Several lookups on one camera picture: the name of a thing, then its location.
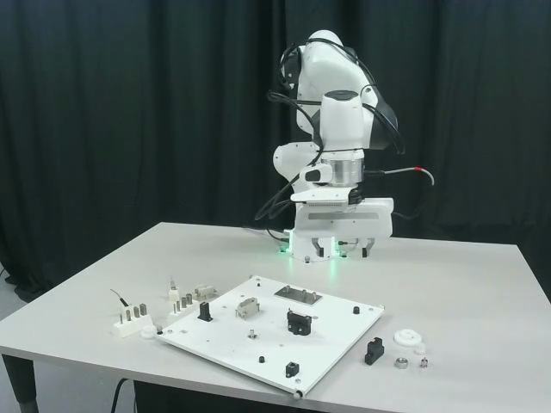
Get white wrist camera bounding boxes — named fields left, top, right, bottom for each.
left=300, top=165, right=333, bottom=188

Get black curtains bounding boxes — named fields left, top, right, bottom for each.
left=0, top=0, right=551, bottom=287

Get flat white mounting plate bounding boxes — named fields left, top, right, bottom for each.
left=289, top=190, right=351, bottom=204

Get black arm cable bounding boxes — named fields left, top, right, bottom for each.
left=252, top=170, right=307, bottom=242
left=278, top=35, right=408, bottom=157

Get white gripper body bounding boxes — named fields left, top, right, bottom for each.
left=294, top=197, right=396, bottom=241

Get white peg holder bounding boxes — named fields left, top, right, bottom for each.
left=164, top=300, right=203, bottom=322
left=112, top=315, right=155, bottom=340

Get white task board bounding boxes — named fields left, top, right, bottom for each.
left=156, top=274, right=386, bottom=399

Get white large gear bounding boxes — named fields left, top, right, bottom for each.
left=393, top=328, right=422, bottom=348

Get black floor cable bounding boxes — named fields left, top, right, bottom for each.
left=112, top=377, right=132, bottom=413

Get black D-SUB plug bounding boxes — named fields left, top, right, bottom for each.
left=364, top=337, right=386, bottom=367

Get black rod with red tag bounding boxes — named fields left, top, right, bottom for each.
left=363, top=165, right=436, bottom=188

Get black table leg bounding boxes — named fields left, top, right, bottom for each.
left=1, top=354, right=36, bottom=413

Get black plug with thin wire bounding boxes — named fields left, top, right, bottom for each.
left=109, top=288, right=132, bottom=311

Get silver wrist ring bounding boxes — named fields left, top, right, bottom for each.
left=322, top=157, right=368, bottom=188

